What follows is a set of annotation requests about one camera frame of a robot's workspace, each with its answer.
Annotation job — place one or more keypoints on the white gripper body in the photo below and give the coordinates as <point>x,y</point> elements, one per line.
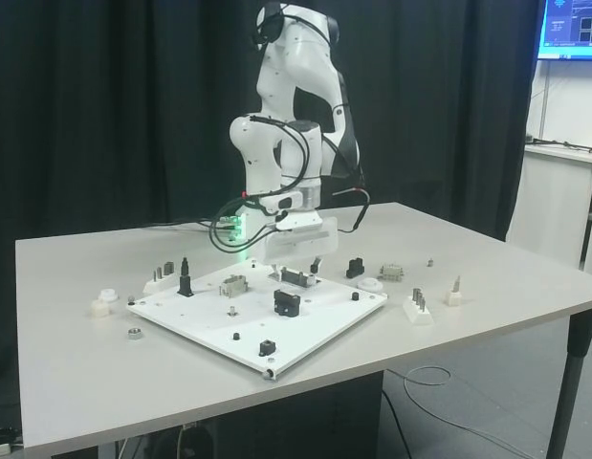
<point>300,241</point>

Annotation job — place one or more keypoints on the black D-SUB plug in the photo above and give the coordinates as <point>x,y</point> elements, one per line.
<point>354,268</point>

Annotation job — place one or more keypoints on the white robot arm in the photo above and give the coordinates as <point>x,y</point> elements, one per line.
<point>276,95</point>

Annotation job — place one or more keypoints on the white task board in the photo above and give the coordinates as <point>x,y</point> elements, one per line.
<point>257,330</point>

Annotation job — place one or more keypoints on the thin black rod red tag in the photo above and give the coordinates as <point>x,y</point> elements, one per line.
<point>365,210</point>

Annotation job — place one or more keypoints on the beige waterproof plug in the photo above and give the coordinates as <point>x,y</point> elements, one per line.
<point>390,271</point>

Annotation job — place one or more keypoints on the black upright plug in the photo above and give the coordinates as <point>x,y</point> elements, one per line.
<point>185,282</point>

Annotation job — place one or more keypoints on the metal square peg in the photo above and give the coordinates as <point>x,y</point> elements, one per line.
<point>169,268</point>

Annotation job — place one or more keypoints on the white holder with three pegs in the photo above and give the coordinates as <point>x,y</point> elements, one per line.
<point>419,313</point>

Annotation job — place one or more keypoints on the white holder with square peg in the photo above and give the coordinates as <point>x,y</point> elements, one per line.
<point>157,286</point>

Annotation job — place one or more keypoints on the white holder with one peg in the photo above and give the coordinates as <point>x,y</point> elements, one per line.
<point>453,299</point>

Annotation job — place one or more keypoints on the grey pointed metal peg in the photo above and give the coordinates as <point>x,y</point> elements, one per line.
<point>456,283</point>

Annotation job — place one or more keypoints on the metal hexagonal nut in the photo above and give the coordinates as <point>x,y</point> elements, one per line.
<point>134,333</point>

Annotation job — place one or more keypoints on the white medium gear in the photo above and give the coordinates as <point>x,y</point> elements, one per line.
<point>107,294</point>

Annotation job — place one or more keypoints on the white small block holder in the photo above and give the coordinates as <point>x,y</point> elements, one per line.
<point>98,309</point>

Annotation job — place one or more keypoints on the black curtain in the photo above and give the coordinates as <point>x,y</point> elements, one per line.
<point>109,119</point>

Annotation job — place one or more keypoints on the black table leg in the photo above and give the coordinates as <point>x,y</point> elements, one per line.
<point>580,373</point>

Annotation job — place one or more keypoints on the blue screen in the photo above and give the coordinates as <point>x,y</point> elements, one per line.
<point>573,28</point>

